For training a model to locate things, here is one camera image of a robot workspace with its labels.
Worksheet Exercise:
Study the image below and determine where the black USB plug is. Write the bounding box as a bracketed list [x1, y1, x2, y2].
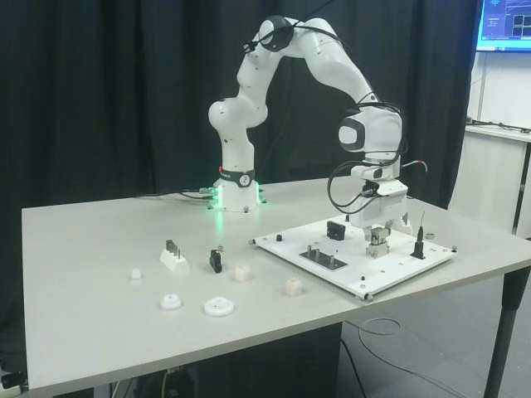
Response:
[413, 210, 427, 250]

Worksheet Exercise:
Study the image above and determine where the grey floor cable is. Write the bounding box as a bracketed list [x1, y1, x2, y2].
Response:
[357, 316, 531, 398]

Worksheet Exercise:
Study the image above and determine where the blue screen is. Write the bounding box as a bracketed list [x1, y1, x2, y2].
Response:
[474, 0, 531, 54]

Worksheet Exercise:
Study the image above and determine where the black base cable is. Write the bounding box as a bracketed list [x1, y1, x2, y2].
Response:
[139, 187, 217, 201]

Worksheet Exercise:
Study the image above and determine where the white cabinet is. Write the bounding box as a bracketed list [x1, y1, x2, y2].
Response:
[449, 124, 531, 240]

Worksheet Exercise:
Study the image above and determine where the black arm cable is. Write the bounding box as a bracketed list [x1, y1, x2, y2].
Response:
[242, 0, 410, 161]

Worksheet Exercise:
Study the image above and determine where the white large gear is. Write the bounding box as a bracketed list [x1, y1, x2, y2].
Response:
[202, 297, 236, 318]

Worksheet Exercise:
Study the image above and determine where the white medium gear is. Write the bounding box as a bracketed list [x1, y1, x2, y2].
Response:
[159, 292, 183, 311]

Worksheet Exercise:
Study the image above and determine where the white task board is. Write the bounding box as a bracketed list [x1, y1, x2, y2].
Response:
[248, 215, 457, 300]

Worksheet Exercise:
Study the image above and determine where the black curtain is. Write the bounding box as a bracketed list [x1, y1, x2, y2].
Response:
[0, 0, 485, 376]

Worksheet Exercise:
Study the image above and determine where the black D-SUB plug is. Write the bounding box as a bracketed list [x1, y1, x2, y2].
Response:
[208, 247, 224, 275]

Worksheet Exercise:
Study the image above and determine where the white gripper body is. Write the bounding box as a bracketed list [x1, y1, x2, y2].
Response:
[350, 189, 410, 229]

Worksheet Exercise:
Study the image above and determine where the black table leg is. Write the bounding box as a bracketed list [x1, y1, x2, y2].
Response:
[483, 269, 522, 398]

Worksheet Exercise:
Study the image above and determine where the white square peg holder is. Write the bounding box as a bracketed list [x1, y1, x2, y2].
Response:
[158, 248, 192, 274]

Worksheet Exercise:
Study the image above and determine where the black box under table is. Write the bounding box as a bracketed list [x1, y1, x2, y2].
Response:
[182, 321, 345, 398]

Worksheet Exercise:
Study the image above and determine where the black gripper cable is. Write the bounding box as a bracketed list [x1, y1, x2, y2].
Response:
[327, 159, 377, 216]

